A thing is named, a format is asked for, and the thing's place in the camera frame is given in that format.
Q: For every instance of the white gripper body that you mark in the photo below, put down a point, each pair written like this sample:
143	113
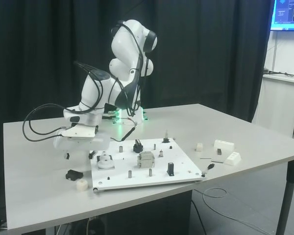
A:
88	144

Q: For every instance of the metal BNC plug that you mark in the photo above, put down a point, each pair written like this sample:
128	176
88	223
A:
161	153

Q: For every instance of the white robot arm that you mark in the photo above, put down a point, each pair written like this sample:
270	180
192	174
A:
123	44

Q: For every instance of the white large gear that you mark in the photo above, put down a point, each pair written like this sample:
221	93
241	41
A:
105	164

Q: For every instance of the black D-SUB plug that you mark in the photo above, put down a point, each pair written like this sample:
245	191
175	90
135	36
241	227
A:
73	175

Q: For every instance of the thick metal round peg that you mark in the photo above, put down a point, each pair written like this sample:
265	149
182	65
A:
120	148

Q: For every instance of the small white notched holder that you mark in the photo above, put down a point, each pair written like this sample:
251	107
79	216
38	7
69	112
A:
82	185

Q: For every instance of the black ribbed plug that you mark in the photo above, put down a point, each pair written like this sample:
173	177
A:
138	146

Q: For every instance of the metal square peg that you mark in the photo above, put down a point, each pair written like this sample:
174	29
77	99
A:
150	172

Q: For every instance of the white task board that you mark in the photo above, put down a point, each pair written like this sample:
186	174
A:
147	181

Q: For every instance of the waterproof plug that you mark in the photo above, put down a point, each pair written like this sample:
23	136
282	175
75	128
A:
165	137

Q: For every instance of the black rectangular plug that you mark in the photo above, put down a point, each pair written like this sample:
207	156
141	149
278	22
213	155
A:
170	169

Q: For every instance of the black curtains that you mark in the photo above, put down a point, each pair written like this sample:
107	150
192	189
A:
39	49

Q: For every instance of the small black block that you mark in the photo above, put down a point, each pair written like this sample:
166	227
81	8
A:
219	151

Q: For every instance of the large white holder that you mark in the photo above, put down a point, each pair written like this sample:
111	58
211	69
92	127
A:
224	145

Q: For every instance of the sloped white holder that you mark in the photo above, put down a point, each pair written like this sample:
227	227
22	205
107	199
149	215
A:
232	158

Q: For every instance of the white cabinet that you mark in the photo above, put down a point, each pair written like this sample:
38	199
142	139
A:
279	102

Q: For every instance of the grey table leg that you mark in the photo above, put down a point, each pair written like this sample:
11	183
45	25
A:
290	186

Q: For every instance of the blue screen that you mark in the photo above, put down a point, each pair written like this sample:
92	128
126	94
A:
287	14

